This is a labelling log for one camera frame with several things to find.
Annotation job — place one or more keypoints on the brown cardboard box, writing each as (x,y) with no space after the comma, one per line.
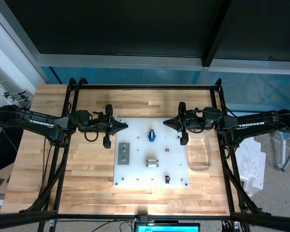
(2,178)

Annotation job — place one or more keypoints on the white task board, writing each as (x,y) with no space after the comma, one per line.
(140,169)

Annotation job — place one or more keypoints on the black connector housing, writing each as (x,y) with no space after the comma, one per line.
(168,178)

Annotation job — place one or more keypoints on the grey metal plate with posts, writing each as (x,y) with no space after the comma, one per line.
(123,153)

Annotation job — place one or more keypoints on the clear plastic tub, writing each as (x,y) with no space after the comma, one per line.
(200,166)

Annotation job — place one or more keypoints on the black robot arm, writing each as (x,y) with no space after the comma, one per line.
(251,124)
(41,123)

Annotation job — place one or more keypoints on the black aluminium frame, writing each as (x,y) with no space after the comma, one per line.
(145,87)

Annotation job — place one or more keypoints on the white foam packing block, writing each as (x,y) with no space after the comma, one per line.
(251,164)

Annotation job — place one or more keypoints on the blue clamp with connector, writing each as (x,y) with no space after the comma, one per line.
(151,135)

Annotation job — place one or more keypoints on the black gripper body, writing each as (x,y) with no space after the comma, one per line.
(108,108)
(183,107)

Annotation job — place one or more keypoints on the grey window frame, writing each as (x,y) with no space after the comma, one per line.
(135,61)

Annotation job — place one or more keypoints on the grey metal stand legs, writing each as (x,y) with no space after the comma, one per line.
(282,145)

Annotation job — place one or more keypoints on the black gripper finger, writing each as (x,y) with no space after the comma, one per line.
(117,129)
(175,126)
(175,120)
(117,123)

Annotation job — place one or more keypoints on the beige HAN10E connector insert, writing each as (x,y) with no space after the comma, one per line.
(152,163)

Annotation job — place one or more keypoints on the black window post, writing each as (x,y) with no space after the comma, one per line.
(215,36)

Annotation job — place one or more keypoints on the black low camera mount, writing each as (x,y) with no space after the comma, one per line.
(145,217)

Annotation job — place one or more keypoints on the laptop with blue screen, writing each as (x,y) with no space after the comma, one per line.
(166,229)

